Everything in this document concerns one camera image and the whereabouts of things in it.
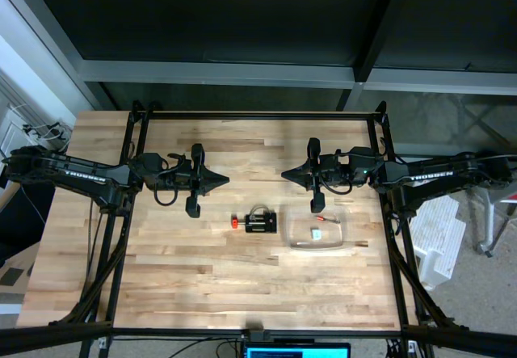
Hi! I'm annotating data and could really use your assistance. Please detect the black metal frame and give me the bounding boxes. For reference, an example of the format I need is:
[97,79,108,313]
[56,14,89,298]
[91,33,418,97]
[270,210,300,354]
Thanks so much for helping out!
[0,99,517,358]

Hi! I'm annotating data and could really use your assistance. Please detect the clear plastic container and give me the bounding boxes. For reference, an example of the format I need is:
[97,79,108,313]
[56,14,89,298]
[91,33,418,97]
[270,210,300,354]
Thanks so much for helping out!
[284,204,351,253]

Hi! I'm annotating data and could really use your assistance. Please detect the screen with blue edge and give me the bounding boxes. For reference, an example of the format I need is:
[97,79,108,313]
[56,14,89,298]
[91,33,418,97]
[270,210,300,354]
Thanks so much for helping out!
[242,342,351,358]

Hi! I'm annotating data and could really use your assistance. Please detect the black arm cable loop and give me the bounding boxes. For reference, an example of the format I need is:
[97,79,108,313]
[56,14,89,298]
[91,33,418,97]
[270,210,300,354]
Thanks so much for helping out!
[153,186,179,208]
[321,178,353,196]

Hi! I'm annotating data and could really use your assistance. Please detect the black clamp with red knob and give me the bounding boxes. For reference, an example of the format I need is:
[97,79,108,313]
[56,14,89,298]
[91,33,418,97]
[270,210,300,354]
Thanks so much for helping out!
[231,211,280,237]

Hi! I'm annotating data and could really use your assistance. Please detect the small black table camera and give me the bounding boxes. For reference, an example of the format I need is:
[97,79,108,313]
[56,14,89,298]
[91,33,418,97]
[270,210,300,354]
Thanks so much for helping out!
[241,320,268,342]

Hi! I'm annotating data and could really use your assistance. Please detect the large black case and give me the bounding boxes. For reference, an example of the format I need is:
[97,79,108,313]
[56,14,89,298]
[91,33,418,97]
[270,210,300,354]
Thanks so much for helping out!
[0,182,56,260]

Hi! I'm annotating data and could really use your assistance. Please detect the white cords with black plugs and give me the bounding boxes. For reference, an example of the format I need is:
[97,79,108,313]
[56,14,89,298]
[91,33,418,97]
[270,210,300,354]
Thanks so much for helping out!
[19,120,69,143]

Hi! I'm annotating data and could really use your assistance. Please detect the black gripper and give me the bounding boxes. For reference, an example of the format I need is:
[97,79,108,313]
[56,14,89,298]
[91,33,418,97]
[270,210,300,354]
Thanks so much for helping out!
[281,137,352,214]
[158,143,231,218]

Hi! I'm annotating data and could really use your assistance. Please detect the silver metal chair frame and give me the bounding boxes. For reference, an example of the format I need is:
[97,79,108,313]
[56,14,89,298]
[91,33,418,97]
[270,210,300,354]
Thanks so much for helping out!
[464,187,517,259]

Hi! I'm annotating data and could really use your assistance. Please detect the black square pad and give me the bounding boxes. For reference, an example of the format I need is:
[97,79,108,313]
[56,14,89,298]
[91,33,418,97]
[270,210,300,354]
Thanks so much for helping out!
[0,267,24,288]

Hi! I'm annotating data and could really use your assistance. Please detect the white foam packing block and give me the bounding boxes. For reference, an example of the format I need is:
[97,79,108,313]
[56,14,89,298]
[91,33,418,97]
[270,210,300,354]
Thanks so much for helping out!
[410,194,466,293]

